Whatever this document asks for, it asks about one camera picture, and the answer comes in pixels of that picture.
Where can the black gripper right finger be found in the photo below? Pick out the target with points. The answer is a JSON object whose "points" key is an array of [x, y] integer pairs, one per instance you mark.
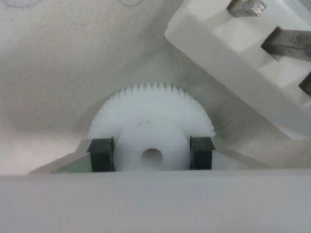
{"points": [[201, 155]]}

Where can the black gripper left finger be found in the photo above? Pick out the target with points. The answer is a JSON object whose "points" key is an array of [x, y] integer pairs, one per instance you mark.
{"points": [[102, 155]]}

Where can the white large gear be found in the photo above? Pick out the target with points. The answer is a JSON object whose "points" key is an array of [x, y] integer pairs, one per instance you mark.
{"points": [[150, 116]]}

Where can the white square peg holder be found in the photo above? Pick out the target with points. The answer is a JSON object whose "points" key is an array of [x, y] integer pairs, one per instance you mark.
{"points": [[218, 48]]}

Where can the large metal square peg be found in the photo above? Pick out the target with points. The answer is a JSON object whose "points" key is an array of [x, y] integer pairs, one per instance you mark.
{"points": [[306, 85]]}

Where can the medium metal square peg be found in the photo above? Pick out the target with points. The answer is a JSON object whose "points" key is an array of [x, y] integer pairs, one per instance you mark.
{"points": [[291, 41]]}

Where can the small metal square peg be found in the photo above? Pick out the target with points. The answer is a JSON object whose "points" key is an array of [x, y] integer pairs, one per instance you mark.
{"points": [[255, 7]]}

